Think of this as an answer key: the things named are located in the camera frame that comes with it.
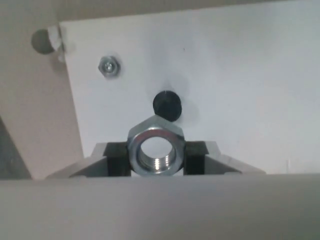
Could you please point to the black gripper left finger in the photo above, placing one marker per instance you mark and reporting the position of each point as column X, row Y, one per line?
column 117, row 160

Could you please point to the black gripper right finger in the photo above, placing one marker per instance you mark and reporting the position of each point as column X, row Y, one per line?
column 196, row 157

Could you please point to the metal hex bolt nut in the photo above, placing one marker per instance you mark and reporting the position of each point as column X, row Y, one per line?
column 156, row 123

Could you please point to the white task board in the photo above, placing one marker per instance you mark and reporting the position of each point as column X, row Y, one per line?
column 225, row 75

